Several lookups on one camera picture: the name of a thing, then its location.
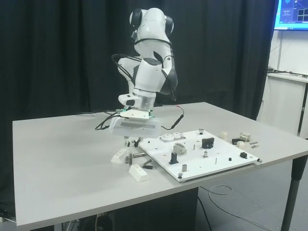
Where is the white cabinet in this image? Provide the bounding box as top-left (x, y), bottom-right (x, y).
top-left (260, 71), bottom-right (308, 141)

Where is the blue screen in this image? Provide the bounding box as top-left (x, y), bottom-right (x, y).
top-left (274, 0), bottom-right (308, 31)

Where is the black curtain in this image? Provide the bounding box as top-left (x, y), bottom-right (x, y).
top-left (0, 0), bottom-right (276, 212)

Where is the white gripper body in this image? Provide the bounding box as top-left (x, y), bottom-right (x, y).
top-left (108, 116), bottom-right (161, 140)

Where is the thin grey cable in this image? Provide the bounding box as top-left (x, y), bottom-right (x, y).
top-left (198, 184), bottom-right (233, 231)

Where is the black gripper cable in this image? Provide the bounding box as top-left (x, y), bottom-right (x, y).
top-left (94, 115), bottom-right (121, 131)

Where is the black table leg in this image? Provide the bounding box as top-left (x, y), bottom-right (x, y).
top-left (281, 155), bottom-right (302, 231)

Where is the white task board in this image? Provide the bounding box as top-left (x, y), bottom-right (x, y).
top-left (139, 129), bottom-right (263, 184)

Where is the thin black cable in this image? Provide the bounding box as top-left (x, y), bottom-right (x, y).
top-left (73, 109), bottom-right (121, 116)

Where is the long white peg holder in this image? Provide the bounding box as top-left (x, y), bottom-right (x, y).
top-left (128, 164), bottom-right (151, 182)
top-left (111, 148), bottom-right (128, 165)

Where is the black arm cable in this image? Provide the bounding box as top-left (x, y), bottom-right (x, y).
top-left (111, 53), bottom-right (143, 83)

